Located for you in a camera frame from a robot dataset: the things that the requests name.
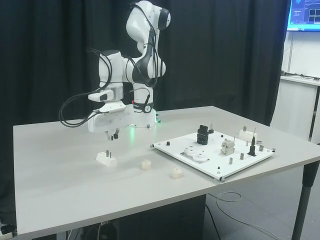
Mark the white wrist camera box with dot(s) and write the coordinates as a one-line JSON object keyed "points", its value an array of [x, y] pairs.
{"points": [[98, 96]]}

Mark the black D-SUB plug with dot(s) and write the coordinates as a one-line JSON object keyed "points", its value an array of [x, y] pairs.
{"points": [[203, 136]]}

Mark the white peg holder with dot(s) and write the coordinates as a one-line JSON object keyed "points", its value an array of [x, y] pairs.
{"points": [[245, 135], [106, 162]]}

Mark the dark table leg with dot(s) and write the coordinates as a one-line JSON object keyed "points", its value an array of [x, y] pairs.
{"points": [[308, 200]]}

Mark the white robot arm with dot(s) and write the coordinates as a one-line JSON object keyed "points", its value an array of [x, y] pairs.
{"points": [[140, 32]]}

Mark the white cabinet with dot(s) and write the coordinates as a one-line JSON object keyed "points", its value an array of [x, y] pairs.
{"points": [[295, 105]]}

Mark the white task board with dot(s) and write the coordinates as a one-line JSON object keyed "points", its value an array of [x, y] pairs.
{"points": [[212, 162]]}

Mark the black USB plug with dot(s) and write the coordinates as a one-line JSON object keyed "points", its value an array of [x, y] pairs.
{"points": [[252, 150]]}

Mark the black curtain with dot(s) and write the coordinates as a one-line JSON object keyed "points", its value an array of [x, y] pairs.
{"points": [[37, 50]]}

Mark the flat white mounting plate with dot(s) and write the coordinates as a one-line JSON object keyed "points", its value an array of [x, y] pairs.
{"points": [[111, 107]]}

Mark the clear Ethernet plug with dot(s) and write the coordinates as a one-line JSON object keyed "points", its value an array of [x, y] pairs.
{"points": [[211, 128]]}

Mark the black equipment box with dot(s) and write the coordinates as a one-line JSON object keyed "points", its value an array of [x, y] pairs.
{"points": [[150, 220]]}

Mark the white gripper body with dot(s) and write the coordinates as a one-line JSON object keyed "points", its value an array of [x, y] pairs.
{"points": [[107, 122]]}

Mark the metal round peg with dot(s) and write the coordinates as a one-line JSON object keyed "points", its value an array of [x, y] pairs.
{"points": [[230, 160], [242, 156]]}

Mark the white large gear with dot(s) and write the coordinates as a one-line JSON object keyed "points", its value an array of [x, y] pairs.
{"points": [[199, 158]]}

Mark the blue screen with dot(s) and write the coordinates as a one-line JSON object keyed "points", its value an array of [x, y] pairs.
{"points": [[303, 15]]}

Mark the thick metal peg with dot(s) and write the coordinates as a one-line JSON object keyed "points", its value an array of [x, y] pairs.
{"points": [[245, 128]]}

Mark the small white cube holder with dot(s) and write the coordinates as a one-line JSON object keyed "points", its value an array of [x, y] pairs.
{"points": [[145, 165], [176, 173]]}

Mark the white small gear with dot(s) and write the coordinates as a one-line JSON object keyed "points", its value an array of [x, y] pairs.
{"points": [[188, 152]]}

